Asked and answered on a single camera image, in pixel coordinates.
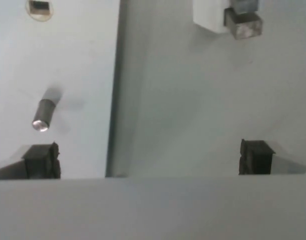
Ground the metal square peg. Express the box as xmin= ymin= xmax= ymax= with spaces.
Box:
xmin=224 ymin=8 xmax=265 ymax=41
xmin=230 ymin=0 xmax=259 ymax=14

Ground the white square peg holder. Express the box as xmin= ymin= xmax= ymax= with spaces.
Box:
xmin=193 ymin=0 xmax=231 ymax=34

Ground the white task board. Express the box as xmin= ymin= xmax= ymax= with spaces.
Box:
xmin=0 ymin=0 xmax=129 ymax=179

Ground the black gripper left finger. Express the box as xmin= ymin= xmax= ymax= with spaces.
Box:
xmin=0 ymin=141 xmax=62 ymax=181

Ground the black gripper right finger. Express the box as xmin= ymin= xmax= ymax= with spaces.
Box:
xmin=238 ymin=138 xmax=306 ymax=176

